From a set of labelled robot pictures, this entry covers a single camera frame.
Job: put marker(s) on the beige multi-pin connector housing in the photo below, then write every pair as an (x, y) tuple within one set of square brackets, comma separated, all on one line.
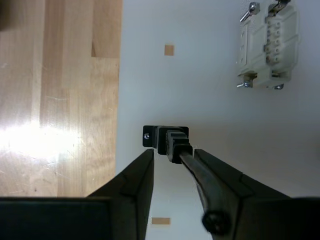
[(272, 45)]

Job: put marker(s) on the black USB socket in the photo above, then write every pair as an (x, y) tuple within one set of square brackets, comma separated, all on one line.
[(150, 130)]

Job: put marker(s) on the white task board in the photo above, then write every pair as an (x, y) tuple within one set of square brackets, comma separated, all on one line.
[(200, 100)]

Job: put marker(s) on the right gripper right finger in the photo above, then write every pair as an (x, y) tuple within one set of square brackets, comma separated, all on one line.
[(270, 217)]

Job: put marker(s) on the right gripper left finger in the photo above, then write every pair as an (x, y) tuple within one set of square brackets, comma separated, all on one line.
[(100, 217)]

